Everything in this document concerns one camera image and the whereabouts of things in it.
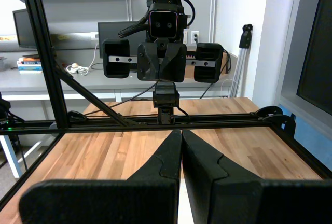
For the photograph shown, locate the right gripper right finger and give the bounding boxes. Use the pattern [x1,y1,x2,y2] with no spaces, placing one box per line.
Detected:
[182,130,332,224]

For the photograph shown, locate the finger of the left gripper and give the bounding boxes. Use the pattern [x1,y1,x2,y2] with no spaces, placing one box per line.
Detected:
[160,43,188,83]
[136,41,164,81]

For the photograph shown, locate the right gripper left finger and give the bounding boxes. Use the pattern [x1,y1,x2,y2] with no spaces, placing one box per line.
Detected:
[19,129,182,224]

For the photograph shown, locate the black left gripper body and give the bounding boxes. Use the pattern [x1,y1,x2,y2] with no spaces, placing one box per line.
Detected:
[102,36,224,83]

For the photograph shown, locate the brown cardboard box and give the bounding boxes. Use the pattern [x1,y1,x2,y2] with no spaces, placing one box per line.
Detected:
[184,48,232,79]

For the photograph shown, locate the black computer monitor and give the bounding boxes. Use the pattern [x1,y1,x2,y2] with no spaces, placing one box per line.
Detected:
[12,8,40,50]
[97,21,149,59]

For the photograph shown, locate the stack of books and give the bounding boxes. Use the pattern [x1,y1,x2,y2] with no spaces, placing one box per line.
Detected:
[16,57,43,75]

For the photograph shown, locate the grey desk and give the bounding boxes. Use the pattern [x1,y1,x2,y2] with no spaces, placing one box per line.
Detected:
[0,49,236,102]

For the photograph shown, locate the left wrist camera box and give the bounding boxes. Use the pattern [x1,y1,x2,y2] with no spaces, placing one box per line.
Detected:
[147,2,186,40]

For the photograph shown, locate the white cable bundle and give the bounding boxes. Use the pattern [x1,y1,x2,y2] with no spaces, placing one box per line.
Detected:
[65,43,99,76]

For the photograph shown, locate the black aluminium frame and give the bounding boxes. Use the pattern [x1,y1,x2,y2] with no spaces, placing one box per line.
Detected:
[0,0,332,204]

